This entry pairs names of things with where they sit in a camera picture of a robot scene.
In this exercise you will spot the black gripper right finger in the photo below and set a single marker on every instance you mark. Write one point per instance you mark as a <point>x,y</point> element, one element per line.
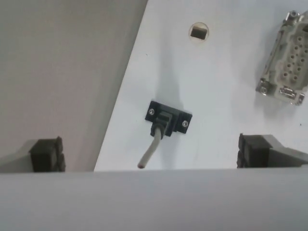
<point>255,151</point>

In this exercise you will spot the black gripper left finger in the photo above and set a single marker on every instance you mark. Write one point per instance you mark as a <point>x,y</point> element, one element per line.
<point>45,154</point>

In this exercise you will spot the white task board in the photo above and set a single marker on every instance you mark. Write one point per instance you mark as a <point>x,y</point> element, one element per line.
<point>204,84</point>

